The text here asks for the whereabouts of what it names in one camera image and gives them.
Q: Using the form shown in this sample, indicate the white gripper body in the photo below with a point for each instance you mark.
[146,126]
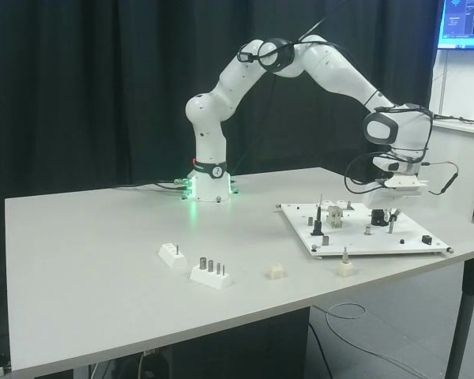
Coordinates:
[387,199]

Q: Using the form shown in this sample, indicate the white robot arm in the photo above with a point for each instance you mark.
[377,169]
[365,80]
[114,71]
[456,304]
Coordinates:
[332,65]

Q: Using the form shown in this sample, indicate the medium metal round peg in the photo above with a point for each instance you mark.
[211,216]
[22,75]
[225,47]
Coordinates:
[211,265]

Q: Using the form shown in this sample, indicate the white round peg holder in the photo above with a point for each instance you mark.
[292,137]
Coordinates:
[209,281]

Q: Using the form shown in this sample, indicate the thick metal round peg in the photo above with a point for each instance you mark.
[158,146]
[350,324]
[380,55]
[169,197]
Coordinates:
[202,264]

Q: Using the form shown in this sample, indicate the white square peg holder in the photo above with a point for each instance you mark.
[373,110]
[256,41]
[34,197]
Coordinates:
[170,257]

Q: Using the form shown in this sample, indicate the black D-SUB plug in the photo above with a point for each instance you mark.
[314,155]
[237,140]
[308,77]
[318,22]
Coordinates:
[377,220]

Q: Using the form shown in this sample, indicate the white task board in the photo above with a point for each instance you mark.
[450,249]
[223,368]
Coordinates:
[359,245]

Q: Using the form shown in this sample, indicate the white large gear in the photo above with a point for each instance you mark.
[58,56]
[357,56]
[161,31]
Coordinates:
[342,203]

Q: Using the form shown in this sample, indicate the small metal plug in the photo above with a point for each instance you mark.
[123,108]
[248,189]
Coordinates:
[344,257]

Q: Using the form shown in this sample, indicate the small white plug holder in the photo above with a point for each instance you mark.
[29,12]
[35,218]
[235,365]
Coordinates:
[345,271]

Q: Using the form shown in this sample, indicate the black table leg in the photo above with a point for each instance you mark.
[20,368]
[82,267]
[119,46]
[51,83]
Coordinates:
[468,296]

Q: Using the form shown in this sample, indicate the small empty white holder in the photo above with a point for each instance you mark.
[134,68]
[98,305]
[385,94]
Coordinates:
[276,273]

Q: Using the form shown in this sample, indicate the blue screen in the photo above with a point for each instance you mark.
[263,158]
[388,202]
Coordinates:
[466,23]

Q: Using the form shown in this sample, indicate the black curtain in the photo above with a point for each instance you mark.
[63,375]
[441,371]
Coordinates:
[83,79]

